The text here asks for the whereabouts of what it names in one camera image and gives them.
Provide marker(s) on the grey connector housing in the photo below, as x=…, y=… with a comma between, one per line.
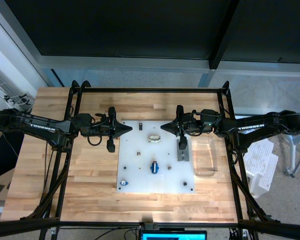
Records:
x=154, y=139

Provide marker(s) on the small black connector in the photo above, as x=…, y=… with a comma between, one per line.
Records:
x=140, y=126

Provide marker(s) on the grey metal stand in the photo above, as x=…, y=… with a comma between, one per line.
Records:
x=293, y=160

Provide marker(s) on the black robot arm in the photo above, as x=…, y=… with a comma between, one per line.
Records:
x=250, y=128
x=43, y=126

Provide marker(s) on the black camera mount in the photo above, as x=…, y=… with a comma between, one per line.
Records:
x=149, y=226

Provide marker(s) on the blue round clamp mount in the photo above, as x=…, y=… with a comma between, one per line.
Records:
x=151, y=169

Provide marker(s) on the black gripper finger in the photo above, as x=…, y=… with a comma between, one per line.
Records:
x=172, y=130
x=121, y=131
x=121, y=125
x=172, y=124

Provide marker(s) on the white board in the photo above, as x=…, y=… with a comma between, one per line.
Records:
x=145, y=180

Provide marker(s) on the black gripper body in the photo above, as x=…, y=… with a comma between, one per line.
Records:
x=111, y=127
x=187, y=126

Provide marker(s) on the power strip with plugs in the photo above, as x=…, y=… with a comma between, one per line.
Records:
x=15, y=100

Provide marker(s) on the black metal frame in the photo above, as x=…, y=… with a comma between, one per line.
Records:
x=22, y=225

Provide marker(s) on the cardboard box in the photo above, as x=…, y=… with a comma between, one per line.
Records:
x=0, y=180

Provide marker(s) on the white cube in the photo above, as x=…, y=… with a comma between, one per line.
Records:
x=124, y=183

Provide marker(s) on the silver corner bracket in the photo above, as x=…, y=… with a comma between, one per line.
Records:
x=54, y=230
x=245, y=232

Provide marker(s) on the clamp insert block with screw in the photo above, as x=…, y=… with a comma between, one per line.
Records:
x=154, y=167

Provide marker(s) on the grey aluminium block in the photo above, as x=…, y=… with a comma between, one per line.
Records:
x=183, y=156

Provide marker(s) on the laptop screen with blue edge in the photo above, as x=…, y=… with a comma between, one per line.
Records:
x=172, y=236

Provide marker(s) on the clear plastic tub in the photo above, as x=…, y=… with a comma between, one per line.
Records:
x=205, y=170

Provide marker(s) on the small blue base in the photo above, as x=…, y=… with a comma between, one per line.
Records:
x=121, y=183

